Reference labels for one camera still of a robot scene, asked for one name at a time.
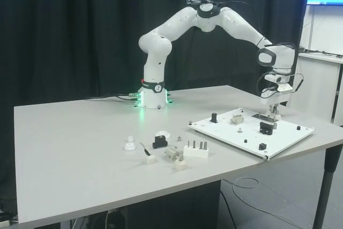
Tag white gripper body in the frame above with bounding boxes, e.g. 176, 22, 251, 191
260, 91, 289, 106

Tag white peg holder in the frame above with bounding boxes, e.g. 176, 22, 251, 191
183, 145, 210, 159

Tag white cabinet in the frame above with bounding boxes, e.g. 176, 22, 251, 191
290, 49, 343, 127

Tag white task board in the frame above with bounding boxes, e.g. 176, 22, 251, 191
187, 107, 315, 161

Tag black table leg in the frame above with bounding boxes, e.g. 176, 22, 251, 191
312, 146, 339, 229

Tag white large gear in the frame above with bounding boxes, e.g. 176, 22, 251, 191
155, 130, 172, 140

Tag black D-SUB plug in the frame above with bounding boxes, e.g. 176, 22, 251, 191
152, 135, 169, 150

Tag black box under table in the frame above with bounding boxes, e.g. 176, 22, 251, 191
117, 179, 222, 229

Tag black curtains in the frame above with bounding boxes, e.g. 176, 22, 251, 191
0, 0, 309, 206

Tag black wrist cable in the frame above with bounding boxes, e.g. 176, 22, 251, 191
256, 71, 271, 99

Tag thin black rod on wire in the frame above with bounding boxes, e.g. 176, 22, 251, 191
294, 72, 305, 93

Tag black cable on cabinet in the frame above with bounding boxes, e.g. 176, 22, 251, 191
298, 47, 343, 59

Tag grey floor cable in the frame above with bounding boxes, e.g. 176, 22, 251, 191
230, 177, 315, 225

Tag black Ethernet plug with cable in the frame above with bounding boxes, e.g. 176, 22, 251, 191
139, 142, 152, 158

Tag black base cables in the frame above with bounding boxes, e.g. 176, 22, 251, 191
89, 93, 140, 102

